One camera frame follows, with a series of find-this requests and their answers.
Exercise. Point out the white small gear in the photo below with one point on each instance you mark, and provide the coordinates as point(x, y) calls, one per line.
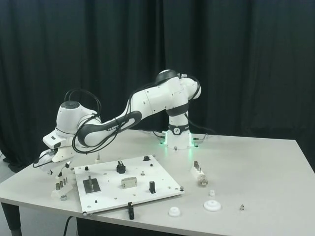
point(211, 193)

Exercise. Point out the grey USB plug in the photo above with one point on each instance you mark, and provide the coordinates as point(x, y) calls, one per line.
point(67, 165)

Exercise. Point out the black curtain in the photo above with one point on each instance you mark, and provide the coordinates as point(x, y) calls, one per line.
point(246, 61)

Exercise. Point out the white large gear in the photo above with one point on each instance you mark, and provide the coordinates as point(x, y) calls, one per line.
point(212, 206)

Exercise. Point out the white task board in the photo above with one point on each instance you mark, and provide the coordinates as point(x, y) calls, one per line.
point(137, 194)

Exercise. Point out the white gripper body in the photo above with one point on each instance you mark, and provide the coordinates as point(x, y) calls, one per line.
point(46, 161)

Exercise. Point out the small black plug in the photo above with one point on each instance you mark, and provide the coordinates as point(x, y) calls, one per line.
point(131, 211)

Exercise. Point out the white round peg holder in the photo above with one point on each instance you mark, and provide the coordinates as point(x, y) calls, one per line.
point(64, 191)

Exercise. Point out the small white plug holder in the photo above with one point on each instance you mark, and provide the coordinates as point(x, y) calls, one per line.
point(98, 161)

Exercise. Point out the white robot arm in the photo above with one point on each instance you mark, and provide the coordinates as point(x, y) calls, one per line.
point(152, 98)

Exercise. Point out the metal bolt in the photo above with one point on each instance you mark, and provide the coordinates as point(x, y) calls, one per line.
point(64, 197)

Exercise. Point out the black D-SUB plug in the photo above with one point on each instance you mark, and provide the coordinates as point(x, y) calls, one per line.
point(120, 168)

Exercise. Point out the white medium gear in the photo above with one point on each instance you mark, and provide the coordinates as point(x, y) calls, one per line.
point(174, 212)

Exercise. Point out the white square peg holder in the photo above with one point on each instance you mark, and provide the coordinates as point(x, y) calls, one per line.
point(197, 174)

